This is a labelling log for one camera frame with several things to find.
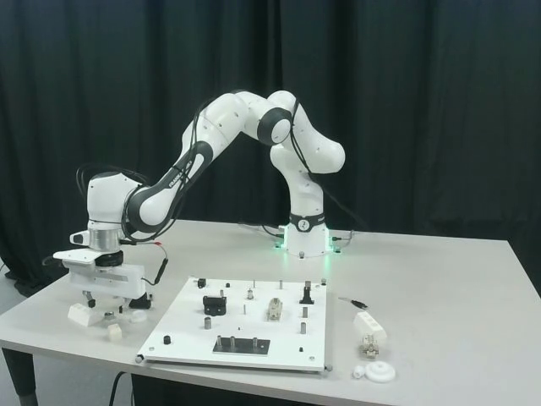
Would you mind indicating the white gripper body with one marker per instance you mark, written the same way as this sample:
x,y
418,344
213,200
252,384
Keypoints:
x,y
110,285

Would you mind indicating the metal BNC plug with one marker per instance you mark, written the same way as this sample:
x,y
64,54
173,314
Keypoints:
x,y
250,293

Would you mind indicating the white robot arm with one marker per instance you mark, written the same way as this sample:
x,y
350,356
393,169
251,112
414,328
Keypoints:
x,y
313,139

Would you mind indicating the white rectangular peg holder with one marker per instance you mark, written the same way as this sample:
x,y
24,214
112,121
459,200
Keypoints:
x,y
369,326
84,315

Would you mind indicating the black D-SUB plug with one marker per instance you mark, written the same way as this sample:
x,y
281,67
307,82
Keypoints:
x,y
143,301

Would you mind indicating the white medium gear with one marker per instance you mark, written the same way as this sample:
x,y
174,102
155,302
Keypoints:
x,y
138,317

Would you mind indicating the small white cube holder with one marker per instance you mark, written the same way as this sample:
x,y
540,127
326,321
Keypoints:
x,y
113,332

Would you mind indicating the black bolt knob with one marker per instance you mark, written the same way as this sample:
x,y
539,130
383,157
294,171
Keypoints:
x,y
167,340

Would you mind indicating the metal round peg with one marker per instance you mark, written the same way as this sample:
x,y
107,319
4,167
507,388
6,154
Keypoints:
x,y
303,328
207,324

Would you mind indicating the dark table leg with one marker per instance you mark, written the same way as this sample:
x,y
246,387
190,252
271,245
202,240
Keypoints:
x,y
19,380

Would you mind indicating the white task board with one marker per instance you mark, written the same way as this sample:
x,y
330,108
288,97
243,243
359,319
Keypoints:
x,y
253,334

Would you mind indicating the black curtain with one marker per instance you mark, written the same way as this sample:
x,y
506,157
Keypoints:
x,y
84,84

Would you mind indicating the white small gear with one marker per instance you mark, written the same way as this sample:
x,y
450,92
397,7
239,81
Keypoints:
x,y
358,372

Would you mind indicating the beige waterproof plug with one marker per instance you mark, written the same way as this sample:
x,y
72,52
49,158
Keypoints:
x,y
368,342

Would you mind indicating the white large gear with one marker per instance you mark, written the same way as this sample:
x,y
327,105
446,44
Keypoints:
x,y
381,373

